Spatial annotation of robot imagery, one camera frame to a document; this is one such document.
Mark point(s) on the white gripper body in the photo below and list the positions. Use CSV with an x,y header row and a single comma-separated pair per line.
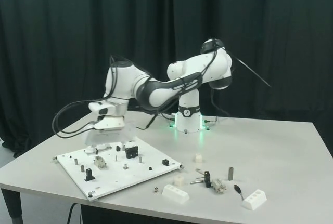
x,y
109,137

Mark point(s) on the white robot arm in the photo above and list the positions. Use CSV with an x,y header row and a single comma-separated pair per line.
x,y
188,99

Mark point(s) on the metal square peg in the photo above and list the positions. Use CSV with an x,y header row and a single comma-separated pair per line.
x,y
82,168
231,174

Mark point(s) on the white three-hole peg holder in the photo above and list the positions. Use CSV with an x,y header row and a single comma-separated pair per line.
x,y
175,194
255,200

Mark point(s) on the small metal peg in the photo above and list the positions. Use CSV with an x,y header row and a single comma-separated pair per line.
x,y
200,173

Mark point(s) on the white large gear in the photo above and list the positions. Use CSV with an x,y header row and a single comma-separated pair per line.
x,y
89,151

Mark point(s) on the white task board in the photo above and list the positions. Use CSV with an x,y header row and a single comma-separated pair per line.
x,y
117,179

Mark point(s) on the black table panel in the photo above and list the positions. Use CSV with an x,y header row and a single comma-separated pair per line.
x,y
117,216

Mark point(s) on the black D-SUB plug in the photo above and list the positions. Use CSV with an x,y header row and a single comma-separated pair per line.
x,y
207,179

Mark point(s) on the black table leg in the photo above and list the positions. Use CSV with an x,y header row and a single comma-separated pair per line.
x,y
11,208

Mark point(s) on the metal waterproof plug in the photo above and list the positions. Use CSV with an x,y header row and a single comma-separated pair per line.
x,y
219,187

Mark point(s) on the black curtain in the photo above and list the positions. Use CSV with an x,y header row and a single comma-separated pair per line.
x,y
78,26

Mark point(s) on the black USB plug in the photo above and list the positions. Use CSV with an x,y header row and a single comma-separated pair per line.
x,y
238,189

